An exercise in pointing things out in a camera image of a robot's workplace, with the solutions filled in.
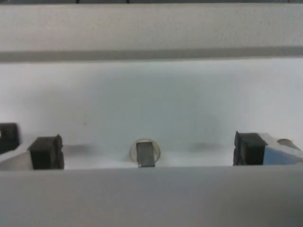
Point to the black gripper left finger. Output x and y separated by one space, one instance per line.
46 152

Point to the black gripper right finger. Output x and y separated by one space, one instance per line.
248 149

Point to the metal square peg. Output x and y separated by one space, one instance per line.
146 154

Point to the white task board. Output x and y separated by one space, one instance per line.
151 94

